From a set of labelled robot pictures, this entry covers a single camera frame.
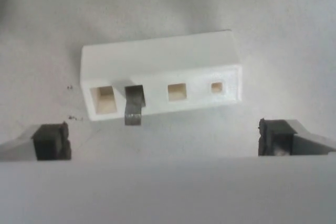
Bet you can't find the metal square peg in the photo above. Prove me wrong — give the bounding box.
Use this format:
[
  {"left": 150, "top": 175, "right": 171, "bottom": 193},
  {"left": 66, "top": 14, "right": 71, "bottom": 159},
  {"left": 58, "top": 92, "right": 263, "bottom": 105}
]
[{"left": 122, "top": 84, "right": 145, "bottom": 126}]

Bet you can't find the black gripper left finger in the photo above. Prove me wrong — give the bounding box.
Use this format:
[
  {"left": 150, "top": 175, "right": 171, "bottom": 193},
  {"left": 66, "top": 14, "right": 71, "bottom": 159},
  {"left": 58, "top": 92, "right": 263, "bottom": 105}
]
[{"left": 0, "top": 121, "right": 72, "bottom": 162}]

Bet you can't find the white square peg holder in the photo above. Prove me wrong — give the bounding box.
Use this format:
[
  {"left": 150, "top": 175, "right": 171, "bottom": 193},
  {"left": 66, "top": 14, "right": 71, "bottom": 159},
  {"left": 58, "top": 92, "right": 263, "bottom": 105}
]
[{"left": 80, "top": 29, "right": 243, "bottom": 122}]

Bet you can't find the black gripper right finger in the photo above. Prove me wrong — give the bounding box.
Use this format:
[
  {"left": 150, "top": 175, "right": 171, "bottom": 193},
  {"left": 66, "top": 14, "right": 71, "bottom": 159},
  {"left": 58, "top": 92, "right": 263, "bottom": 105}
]
[{"left": 258, "top": 117, "right": 336, "bottom": 157}]

